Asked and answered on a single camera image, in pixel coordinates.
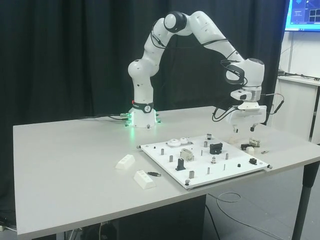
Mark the white round holder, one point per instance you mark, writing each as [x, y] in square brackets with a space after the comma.
[250, 150]

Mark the dark cylindrical plug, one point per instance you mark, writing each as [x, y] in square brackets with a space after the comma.
[209, 136]

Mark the small metal plug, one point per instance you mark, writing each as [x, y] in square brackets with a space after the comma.
[264, 151]

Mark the black curtain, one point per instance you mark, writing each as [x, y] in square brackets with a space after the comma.
[62, 62]

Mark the large metal square peg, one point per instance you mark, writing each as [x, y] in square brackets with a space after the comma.
[191, 175]

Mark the white task board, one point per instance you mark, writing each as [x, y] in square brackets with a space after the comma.
[200, 162]

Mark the small black plug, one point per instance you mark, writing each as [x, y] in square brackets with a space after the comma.
[244, 146]

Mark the blue screen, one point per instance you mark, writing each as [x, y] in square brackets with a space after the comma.
[303, 15]

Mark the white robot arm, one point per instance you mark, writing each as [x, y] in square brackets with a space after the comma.
[145, 82]

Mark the metal round peg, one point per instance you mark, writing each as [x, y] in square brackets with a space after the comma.
[205, 144]

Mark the dark table leg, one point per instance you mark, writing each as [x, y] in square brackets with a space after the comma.
[303, 195]

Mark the black USB plug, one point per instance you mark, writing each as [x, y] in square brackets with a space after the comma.
[153, 174]

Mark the white cabinet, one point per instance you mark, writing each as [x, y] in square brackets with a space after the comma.
[297, 110]

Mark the beige rectangular connector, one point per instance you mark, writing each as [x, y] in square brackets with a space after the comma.
[187, 153]

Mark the white peg holder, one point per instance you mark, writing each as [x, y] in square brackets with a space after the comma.
[145, 178]
[125, 162]

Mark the white large gear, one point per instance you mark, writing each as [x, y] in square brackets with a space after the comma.
[174, 143]

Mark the white medium gear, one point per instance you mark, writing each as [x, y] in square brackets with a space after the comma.
[185, 140]

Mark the slim metal peg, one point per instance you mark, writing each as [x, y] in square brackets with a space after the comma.
[208, 171]

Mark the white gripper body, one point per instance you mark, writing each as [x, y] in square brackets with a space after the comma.
[250, 117]

